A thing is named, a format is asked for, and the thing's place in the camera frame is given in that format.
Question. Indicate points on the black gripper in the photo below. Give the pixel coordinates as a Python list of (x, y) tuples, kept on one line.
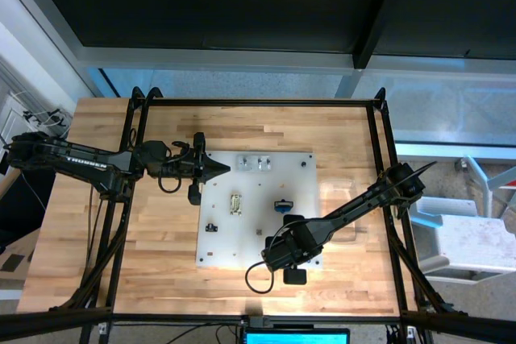
[(295, 277), (194, 195)]

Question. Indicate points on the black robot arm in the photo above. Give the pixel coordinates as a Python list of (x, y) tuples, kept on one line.
[(80, 160), (354, 204)]

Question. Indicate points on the beige connector housing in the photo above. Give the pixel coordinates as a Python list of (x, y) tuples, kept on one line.
[(235, 204)]

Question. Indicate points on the small black socket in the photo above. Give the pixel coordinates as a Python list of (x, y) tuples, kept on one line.
[(210, 227)]

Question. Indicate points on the screen with blue edge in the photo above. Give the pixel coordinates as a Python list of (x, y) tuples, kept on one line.
[(294, 338)]

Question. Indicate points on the blue clamp with black cap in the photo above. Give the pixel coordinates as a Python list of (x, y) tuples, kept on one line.
[(283, 209)]

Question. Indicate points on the white mounting board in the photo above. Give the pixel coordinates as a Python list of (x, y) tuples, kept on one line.
[(225, 247)]

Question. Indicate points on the clear plastic tub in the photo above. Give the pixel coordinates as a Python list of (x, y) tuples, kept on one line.
[(334, 199)]

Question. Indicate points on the white plastic step stool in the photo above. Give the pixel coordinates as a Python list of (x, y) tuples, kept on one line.
[(475, 239)]

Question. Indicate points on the brown cardboard sheet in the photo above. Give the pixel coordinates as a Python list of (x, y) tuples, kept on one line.
[(16, 255)]

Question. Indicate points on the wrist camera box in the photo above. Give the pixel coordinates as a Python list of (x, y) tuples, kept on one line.
[(186, 166), (273, 257)]

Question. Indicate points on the thin metal post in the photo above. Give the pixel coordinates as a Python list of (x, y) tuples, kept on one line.
[(244, 162)]

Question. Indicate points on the black aluminium frame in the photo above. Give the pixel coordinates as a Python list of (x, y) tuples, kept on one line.
[(258, 102)]

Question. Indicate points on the grey metal chair frame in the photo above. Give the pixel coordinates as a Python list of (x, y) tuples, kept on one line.
[(479, 175)]

